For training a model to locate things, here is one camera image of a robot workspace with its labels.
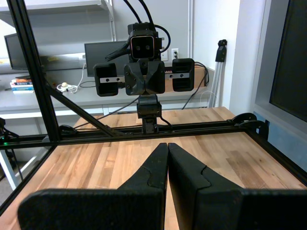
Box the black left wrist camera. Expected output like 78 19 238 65
129 34 156 60

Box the aluminium stand with black head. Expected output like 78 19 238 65
208 39 228 108

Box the black metal table frame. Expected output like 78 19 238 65
0 0 307 214

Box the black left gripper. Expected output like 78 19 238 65
95 58 195 97

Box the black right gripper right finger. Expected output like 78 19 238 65
168 143 307 230

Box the grey desk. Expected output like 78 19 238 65
0 69 216 120

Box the stack of books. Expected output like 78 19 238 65
10 78 35 93

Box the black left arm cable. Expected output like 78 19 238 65
105 0 171 62

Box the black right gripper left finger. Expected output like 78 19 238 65
18 143 168 230

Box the white cable bundle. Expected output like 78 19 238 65
56 62 86 93

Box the black computer monitor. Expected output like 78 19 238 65
4 33 32 70
84 41 131 77

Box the white wall shelf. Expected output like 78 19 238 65
0 0 117 42

